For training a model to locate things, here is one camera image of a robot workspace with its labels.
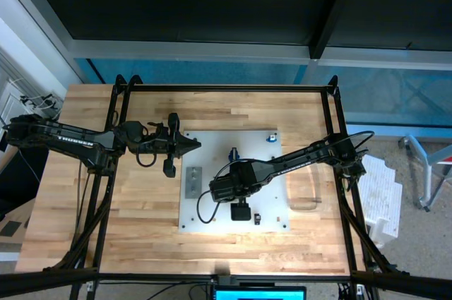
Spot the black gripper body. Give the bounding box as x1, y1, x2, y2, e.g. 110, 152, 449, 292
150, 112, 182, 178
229, 196, 253, 222

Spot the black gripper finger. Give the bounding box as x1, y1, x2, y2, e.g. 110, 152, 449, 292
175, 132, 201, 145
175, 144, 201, 157

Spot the white task board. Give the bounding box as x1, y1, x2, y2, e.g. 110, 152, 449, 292
178, 129, 290, 233

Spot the grey metal plate with pegs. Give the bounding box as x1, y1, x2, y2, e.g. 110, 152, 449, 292
183, 165, 203, 200

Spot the clear plastic tub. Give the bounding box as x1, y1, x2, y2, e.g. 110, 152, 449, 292
286, 169, 324, 213

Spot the blue laptop screen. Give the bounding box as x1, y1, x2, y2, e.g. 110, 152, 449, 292
211, 285, 307, 300

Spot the white foam block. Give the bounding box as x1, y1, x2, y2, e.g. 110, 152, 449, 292
358, 154, 404, 250

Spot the brown cardboard box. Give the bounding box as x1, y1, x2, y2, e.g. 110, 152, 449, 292
0, 196, 36, 263

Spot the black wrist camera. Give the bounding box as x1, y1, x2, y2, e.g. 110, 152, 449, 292
208, 176, 236, 205

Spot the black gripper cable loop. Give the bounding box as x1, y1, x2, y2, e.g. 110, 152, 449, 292
135, 144, 158, 168
196, 188, 222, 225

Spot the black low camera mount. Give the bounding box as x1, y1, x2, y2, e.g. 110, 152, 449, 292
210, 272, 237, 286

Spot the black aluminium frame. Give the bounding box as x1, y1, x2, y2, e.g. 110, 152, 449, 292
0, 73, 452, 300

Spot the grey metal chair frame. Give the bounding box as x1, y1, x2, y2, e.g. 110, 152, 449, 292
398, 133, 452, 213

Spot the black wall pillar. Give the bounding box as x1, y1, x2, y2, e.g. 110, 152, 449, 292
309, 0, 354, 60

